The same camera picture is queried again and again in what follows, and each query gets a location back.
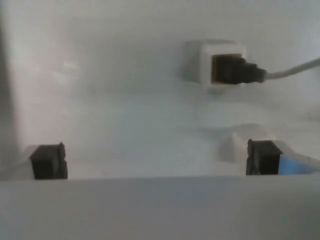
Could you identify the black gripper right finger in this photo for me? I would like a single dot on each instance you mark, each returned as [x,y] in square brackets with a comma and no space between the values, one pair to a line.
[265,160]

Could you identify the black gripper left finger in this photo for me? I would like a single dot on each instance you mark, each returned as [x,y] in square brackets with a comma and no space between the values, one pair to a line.
[48,162]

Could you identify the white USB plug holder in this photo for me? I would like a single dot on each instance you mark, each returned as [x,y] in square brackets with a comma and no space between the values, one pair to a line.
[206,65]

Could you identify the white stepped peg holder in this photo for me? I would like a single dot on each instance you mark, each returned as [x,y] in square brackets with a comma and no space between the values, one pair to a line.
[235,145]

